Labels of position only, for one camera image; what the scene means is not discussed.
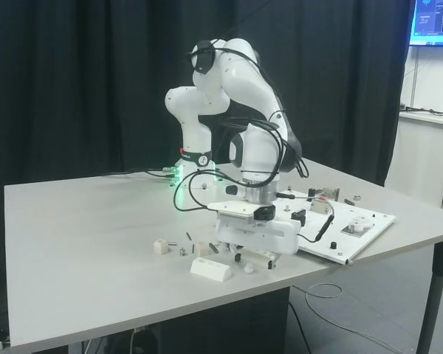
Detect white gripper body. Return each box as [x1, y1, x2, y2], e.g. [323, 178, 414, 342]
[214, 215, 301, 257]

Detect long white holder block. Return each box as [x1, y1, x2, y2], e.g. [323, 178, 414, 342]
[189, 256, 230, 283]

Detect black box under table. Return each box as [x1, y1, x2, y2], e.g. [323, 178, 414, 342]
[143, 285, 293, 354]

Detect black table leg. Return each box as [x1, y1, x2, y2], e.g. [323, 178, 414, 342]
[416, 235, 443, 354]

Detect white cabinet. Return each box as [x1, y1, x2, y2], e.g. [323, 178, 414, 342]
[385, 108, 443, 215]

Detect black curtain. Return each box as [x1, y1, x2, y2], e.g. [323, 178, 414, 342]
[0, 0, 414, 344]

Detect blue screen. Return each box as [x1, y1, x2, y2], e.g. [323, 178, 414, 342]
[408, 0, 443, 47]

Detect thin black rod on wire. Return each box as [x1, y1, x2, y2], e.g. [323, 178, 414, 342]
[276, 191, 337, 243]

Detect black looped cable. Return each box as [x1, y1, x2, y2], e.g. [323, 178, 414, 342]
[172, 170, 247, 213]

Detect grey floor cable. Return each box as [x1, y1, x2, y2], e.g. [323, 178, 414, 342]
[290, 282, 419, 348]

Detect black base cable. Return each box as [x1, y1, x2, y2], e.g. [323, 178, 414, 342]
[109, 167, 179, 179]

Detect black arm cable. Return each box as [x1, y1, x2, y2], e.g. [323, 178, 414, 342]
[187, 38, 310, 185]

